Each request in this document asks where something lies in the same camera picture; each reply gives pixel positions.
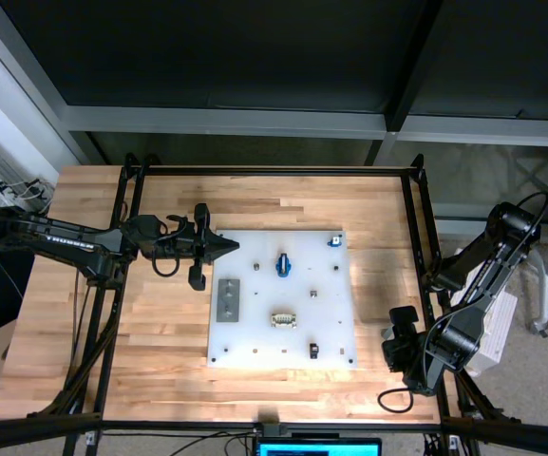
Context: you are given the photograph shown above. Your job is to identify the white task board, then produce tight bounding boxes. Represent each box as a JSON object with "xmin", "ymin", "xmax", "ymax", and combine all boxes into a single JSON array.
[{"xmin": 205, "ymin": 228, "xmax": 359, "ymax": 371}]

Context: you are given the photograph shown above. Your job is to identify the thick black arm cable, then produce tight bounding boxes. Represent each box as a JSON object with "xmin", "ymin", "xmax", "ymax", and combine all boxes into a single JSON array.
[{"xmin": 518, "ymin": 191, "xmax": 548, "ymax": 238}]

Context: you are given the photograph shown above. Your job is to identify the black white cable bundle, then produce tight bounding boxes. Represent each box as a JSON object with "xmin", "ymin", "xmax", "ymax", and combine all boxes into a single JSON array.
[{"xmin": 0, "ymin": 178, "xmax": 49, "ymax": 203}]

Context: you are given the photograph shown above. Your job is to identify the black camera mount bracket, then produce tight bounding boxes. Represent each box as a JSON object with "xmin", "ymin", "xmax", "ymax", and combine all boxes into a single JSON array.
[{"xmin": 259, "ymin": 416, "xmax": 285, "ymax": 438}]

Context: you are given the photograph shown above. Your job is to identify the beige rectangular connector housing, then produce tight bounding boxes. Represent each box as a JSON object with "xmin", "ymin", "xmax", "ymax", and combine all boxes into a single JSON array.
[{"xmin": 270, "ymin": 311, "xmax": 298, "ymax": 330}]

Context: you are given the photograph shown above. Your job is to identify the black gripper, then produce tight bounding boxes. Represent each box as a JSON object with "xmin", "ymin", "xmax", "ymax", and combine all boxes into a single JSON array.
[
  {"xmin": 180, "ymin": 202, "xmax": 240, "ymax": 292},
  {"xmin": 381, "ymin": 306, "xmax": 439, "ymax": 396}
]

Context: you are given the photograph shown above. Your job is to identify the laptop screen with blue edge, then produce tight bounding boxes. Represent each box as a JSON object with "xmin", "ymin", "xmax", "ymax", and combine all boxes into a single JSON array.
[{"xmin": 253, "ymin": 436, "xmax": 384, "ymax": 456}]

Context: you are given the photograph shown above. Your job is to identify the thin black left cable loop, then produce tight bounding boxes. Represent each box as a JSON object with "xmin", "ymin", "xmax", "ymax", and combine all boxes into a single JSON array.
[{"xmin": 151, "ymin": 251, "xmax": 180, "ymax": 278}]

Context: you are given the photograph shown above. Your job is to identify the black aluminium frame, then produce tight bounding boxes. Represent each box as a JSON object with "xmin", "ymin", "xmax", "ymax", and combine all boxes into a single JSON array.
[{"xmin": 0, "ymin": 151, "xmax": 548, "ymax": 456}]

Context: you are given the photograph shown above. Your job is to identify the thin black cable loop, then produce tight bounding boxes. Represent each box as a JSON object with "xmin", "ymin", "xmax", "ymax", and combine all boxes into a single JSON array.
[
  {"xmin": 151, "ymin": 251, "xmax": 180, "ymax": 278},
  {"xmin": 377, "ymin": 387, "xmax": 416, "ymax": 415}
]

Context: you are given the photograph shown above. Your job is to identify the grey bar holder block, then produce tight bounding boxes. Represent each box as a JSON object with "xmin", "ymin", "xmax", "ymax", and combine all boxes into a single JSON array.
[{"xmin": 216, "ymin": 277, "xmax": 242, "ymax": 325}]

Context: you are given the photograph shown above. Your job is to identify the thin black right cable loop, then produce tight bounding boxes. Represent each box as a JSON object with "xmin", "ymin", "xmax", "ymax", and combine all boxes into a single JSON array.
[{"xmin": 377, "ymin": 387, "xmax": 416, "ymax": 415}]

